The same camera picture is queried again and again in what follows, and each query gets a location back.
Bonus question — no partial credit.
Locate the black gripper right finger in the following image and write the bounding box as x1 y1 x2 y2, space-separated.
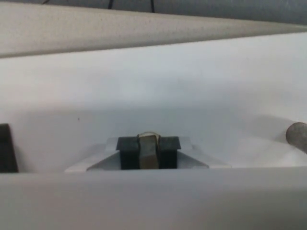
156 136 232 170

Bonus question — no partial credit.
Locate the white task board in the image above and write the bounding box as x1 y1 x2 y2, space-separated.
0 32 307 173

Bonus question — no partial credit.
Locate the metal square peg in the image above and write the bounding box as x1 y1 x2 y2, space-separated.
138 133 159 170

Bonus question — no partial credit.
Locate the metal round peg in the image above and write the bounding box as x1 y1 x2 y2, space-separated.
285 122 307 154

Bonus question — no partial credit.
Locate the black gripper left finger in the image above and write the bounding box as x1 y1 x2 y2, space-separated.
64 136 142 171

